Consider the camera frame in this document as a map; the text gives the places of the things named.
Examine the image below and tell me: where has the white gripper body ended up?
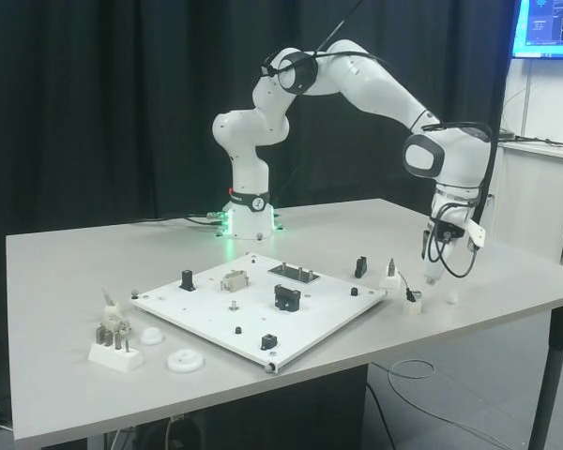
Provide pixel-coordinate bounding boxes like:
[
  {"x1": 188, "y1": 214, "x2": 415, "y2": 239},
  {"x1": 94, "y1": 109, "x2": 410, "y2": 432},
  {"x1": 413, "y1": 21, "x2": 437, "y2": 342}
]
[{"x1": 424, "y1": 223, "x2": 458, "y2": 278}]

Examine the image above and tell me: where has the black USB plug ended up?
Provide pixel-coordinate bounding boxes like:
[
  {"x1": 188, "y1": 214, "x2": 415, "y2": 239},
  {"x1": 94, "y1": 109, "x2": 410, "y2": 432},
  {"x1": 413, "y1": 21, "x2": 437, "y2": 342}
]
[{"x1": 397, "y1": 275, "x2": 416, "y2": 304}]

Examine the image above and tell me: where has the black table leg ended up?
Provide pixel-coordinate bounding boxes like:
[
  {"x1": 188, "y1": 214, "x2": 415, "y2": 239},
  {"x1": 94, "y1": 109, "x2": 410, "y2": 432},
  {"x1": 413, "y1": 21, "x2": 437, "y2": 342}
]
[{"x1": 527, "y1": 299, "x2": 563, "y2": 450}]

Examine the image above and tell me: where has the black box under table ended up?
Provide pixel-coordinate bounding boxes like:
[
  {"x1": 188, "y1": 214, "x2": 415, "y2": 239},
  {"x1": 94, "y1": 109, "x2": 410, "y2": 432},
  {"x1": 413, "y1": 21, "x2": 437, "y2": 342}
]
[{"x1": 88, "y1": 365, "x2": 371, "y2": 450}]

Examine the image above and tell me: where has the white task board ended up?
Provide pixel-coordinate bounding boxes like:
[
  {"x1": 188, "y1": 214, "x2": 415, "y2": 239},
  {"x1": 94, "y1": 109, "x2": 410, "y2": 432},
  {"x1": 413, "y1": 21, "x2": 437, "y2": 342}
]
[{"x1": 129, "y1": 252, "x2": 388, "y2": 375}]

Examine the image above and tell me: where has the blue screen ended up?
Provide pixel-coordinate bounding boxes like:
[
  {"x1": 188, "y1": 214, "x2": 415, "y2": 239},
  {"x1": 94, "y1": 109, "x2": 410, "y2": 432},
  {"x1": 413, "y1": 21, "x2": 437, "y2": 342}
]
[{"x1": 511, "y1": 0, "x2": 563, "y2": 60}]

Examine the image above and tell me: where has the white large gear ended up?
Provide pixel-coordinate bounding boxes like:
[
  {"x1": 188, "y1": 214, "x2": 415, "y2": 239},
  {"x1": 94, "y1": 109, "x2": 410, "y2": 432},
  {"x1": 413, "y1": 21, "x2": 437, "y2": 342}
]
[{"x1": 166, "y1": 350, "x2": 205, "y2": 375}]

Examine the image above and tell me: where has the grey waterproof plug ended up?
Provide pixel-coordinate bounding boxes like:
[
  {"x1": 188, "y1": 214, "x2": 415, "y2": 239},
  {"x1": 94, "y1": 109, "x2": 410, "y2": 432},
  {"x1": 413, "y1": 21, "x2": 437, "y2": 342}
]
[{"x1": 101, "y1": 314, "x2": 131, "y2": 337}]

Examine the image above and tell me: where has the black curtain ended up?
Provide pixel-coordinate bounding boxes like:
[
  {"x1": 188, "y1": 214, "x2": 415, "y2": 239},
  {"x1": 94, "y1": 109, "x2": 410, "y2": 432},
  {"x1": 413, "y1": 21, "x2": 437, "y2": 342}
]
[{"x1": 0, "y1": 0, "x2": 522, "y2": 423}]

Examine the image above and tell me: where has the flat white mount plate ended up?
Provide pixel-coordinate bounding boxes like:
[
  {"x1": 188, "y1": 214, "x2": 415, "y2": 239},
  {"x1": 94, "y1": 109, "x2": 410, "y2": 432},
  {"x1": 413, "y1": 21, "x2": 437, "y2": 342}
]
[{"x1": 460, "y1": 216, "x2": 488, "y2": 248}]

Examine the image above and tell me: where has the thin grey floor cable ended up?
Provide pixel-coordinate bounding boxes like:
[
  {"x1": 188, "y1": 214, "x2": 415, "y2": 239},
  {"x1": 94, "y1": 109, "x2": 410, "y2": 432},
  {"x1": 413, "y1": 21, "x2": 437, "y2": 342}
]
[{"x1": 387, "y1": 358, "x2": 456, "y2": 450}]

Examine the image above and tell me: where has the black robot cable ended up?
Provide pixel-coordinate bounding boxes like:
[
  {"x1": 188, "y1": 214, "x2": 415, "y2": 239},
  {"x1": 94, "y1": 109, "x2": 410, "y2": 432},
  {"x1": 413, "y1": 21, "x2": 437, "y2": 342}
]
[{"x1": 261, "y1": 0, "x2": 495, "y2": 283}]

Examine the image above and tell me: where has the black floor cable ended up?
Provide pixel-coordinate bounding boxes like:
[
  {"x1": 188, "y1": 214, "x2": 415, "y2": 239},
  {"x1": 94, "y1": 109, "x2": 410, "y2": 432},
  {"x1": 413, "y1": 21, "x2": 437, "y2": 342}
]
[{"x1": 366, "y1": 382, "x2": 398, "y2": 450}]

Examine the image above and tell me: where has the black base cable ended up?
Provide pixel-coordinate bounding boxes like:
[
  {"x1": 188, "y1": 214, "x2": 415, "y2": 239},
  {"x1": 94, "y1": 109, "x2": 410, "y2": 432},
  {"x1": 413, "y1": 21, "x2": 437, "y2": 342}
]
[{"x1": 183, "y1": 213, "x2": 230, "y2": 230}]

